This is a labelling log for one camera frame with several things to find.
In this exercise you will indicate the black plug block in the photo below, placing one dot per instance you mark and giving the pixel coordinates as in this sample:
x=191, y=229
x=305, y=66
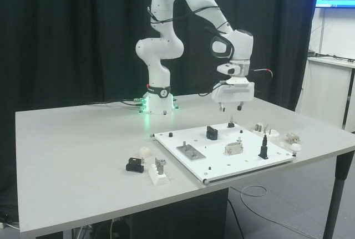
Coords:
x=134, y=165

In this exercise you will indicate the black USB plug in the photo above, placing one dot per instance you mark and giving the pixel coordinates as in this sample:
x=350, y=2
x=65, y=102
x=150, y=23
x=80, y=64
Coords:
x=264, y=146

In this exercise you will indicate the white task board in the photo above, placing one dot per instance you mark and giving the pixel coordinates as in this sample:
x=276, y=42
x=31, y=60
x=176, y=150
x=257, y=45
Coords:
x=222, y=164

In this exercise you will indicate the clear Ethernet plug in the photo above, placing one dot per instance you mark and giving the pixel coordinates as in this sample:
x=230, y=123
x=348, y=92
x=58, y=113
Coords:
x=230, y=120

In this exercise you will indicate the large metal square peg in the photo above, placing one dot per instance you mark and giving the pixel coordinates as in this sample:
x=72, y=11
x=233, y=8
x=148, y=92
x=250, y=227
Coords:
x=259, y=127

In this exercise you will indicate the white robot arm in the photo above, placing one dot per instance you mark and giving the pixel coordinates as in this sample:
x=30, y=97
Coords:
x=163, y=53

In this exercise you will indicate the black curtain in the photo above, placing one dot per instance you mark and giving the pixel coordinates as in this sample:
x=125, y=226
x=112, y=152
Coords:
x=69, y=42

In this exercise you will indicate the black table leg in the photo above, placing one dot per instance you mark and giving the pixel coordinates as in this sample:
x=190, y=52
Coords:
x=338, y=194

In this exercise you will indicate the large metal round peg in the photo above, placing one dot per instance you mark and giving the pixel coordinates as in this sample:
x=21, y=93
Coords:
x=160, y=168

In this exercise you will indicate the small white holder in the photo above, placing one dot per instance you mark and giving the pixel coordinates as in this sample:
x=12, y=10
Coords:
x=144, y=151

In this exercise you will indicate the white medium gear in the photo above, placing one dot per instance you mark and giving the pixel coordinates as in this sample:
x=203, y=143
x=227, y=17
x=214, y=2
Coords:
x=296, y=147

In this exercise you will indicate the white cabinet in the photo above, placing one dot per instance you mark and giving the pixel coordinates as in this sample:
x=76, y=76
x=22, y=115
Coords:
x=327, y=92

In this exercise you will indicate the small metal square peg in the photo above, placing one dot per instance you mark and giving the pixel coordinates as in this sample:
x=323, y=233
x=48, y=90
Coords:
x=268, y=128
x=265, y=130

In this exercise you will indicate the white peg holder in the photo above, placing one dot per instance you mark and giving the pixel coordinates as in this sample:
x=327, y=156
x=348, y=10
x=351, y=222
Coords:
x=267, y=137
x=159, y=179

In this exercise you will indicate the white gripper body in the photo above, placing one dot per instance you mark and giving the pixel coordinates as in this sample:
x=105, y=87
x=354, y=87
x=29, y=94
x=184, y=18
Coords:
x=235, y=93

